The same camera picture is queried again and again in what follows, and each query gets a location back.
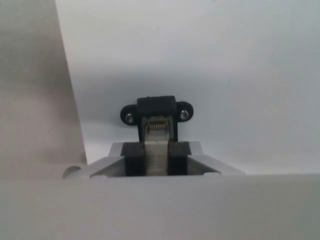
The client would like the clear grey Ethernet plug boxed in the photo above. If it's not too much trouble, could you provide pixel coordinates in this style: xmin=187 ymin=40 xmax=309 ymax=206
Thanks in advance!
xmin=144 ymin=121 xmax=169 ymax=177

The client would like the white task board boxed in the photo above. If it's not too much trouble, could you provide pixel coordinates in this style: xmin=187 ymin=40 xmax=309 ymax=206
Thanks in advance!
xmin=54 ymin=0 xmax=320 ymax=178

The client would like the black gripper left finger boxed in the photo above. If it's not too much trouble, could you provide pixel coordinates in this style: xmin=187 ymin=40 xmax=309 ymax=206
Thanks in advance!
xmin=72 ymin=140 xmax=146 ymax=178

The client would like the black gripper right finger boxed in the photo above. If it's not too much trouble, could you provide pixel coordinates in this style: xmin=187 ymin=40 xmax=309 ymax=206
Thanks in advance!
xmin=167 ymin=140 xmax=241 ymax=178

